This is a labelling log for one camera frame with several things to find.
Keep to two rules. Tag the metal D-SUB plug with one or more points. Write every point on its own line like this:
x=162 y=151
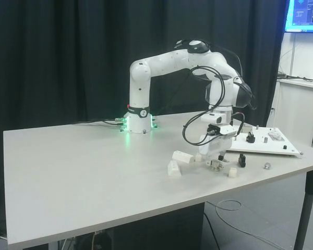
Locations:
x=214 y=166

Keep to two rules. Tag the black curtains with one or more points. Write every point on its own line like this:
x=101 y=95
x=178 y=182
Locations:
x=67 y=52

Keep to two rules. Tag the black blocky plug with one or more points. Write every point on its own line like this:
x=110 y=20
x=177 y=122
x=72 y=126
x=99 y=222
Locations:
x=241 y=160
x=250 y=138

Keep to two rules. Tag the dark table leg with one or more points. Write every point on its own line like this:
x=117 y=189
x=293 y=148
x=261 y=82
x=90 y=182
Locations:
x=306 y=208

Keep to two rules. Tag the blue screen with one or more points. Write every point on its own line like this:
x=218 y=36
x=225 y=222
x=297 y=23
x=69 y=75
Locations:
x=305 y=15

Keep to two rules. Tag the metal BNC plug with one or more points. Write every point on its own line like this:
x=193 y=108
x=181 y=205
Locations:
x=267 y=165

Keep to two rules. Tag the white cabinet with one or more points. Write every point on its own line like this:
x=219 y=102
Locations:
x=297 y=112

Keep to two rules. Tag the white task board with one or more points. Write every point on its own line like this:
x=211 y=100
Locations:
x=266 y=148

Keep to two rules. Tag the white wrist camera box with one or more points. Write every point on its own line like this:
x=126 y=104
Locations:
x=212 y=119

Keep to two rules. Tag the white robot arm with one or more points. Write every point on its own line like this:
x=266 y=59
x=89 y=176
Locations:
x=169 y=60

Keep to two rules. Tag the flat white mounting plate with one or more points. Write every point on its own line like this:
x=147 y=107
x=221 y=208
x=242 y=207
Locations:
x=223 y=130

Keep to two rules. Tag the short white holder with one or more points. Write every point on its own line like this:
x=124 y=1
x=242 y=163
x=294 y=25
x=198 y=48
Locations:
x=182 y=156

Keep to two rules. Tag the long white holder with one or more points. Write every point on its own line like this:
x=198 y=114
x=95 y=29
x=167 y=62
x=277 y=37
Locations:
x=174 y=169

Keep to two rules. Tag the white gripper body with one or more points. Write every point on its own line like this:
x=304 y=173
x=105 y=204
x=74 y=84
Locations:
x=216 y=145

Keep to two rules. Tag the small white holder block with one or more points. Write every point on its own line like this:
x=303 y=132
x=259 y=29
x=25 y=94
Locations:
x=232 y=172

